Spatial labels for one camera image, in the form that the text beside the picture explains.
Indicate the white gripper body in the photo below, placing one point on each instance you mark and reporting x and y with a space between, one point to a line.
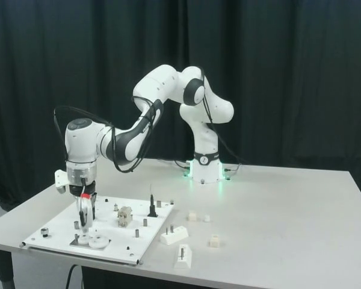
87 210

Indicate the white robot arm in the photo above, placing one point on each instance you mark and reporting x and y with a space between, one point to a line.
156 81

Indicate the white medium gear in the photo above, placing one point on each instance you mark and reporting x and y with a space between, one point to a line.
83 239

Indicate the white large gear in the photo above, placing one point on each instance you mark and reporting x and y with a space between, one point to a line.
97 242

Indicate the white small gear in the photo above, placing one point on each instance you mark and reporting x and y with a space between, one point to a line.
206 217

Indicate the thin black rod red tag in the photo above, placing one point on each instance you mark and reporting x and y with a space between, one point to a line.
85 196

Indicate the metal bolt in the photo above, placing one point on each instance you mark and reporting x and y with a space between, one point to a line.
115 208

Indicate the white task board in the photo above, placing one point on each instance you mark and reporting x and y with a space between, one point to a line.
117 241

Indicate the translucent Ethernet plug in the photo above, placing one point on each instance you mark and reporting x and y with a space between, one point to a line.
124 216

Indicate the black waterproof plug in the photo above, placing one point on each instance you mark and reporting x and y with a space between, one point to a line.
152 209

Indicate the long white peg holder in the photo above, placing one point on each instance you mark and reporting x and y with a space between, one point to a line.
176 236

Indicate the dark grey table leg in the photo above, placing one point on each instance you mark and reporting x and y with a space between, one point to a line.
1 268

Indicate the short white peg holder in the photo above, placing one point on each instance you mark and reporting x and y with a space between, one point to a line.
183 260

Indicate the small white block holder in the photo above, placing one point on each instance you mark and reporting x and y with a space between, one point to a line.
192 217
214 242

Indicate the black curtain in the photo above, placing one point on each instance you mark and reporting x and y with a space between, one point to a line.
48 45

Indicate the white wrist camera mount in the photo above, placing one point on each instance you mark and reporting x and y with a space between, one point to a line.
60 180

